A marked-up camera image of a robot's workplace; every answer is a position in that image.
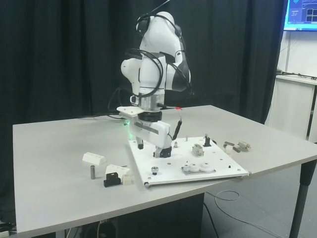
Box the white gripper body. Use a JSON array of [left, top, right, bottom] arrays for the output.
[[129, 119, 172, 150]]

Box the black rod with red tag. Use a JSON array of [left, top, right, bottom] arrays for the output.
[[170, 106, 184, 141]]

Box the white holder with holes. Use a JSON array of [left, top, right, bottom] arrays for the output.
[[106, 163, 131, 177], [82, 152, 107, 166]]

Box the black D-SUB plug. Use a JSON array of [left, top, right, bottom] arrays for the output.
[[103, 173, 122, 187]]

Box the white large gear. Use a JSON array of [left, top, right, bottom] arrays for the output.
[[199, 162, 213, 174]]

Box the white task board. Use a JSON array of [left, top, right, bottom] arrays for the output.
[[127, 135, 252, 190]]

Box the beige metal plug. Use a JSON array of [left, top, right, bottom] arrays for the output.
[[237, 140, 253, 152]]

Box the white cabinet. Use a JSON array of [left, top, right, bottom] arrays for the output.
[[266, 74, 317, 144]]

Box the black curtain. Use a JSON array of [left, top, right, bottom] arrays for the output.
[[0, 0, 290, 219]]

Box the black table leg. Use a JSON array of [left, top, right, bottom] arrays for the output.
[[289, 142, 317, 238]]

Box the blue screen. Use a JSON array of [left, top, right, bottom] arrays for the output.
[[283, 0, 317, 32]]

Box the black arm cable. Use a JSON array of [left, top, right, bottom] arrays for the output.
[[106, 0, 195, 119]]

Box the grey floor cable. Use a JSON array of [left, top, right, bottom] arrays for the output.
[[214, 189, 291, 236]]

